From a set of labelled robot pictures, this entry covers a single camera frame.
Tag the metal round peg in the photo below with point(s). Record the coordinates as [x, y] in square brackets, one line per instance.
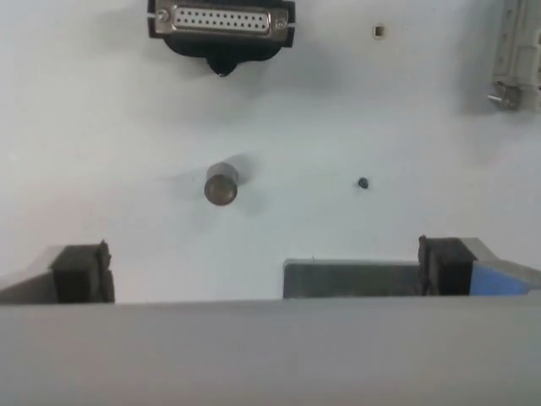
[220, 192]

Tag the white task board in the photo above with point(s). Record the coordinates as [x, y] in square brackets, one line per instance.
[127, 127]

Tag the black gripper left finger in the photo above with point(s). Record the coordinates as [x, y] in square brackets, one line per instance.
[72, 275]

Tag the grey waterproof plug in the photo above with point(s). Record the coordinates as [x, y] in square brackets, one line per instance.
[520, 63]

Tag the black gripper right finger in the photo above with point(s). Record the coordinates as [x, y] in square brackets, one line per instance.
[448, 266]

